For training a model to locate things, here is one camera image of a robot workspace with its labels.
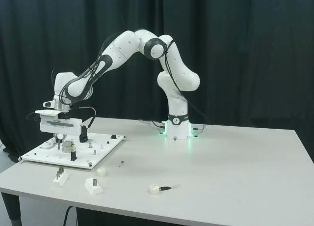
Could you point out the black D-SUB plug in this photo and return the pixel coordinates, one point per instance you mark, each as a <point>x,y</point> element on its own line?
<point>73,156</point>

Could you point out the white large gear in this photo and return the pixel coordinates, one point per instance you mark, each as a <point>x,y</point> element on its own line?
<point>47,146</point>

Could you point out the white small gear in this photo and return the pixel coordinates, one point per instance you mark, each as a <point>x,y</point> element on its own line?
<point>52,139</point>

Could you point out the thick metal round peg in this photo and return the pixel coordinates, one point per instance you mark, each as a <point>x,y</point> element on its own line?
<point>94,182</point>

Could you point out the flat white mounting plate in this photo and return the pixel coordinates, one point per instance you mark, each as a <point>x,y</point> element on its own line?
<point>46,111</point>

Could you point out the metal square peg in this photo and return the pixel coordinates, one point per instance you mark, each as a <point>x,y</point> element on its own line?
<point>58,175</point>
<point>61,170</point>

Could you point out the black table leg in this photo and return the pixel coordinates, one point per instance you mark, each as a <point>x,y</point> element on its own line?
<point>11,208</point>

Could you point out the white peg holder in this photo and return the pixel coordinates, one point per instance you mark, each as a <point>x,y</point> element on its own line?
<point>60,181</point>

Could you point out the white wedge holder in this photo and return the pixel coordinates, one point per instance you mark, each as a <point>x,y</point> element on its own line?
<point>94,188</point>

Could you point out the small white round holder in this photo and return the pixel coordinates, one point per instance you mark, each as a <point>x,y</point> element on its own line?
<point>101,172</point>

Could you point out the small white square holder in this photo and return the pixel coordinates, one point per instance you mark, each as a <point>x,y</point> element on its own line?
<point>154,189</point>

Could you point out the metal box connector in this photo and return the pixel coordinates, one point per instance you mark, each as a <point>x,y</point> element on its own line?
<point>67,147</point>

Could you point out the black curtain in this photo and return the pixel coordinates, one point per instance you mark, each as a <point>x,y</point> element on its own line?
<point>245,51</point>

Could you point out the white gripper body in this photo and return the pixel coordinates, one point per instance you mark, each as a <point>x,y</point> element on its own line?
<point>63,127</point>

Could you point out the small metal bolt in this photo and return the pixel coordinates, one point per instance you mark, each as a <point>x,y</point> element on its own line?
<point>121,163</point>

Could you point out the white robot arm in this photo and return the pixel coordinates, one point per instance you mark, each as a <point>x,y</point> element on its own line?
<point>127,46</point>

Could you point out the white task board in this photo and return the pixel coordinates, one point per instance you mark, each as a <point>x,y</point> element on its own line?
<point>98,154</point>

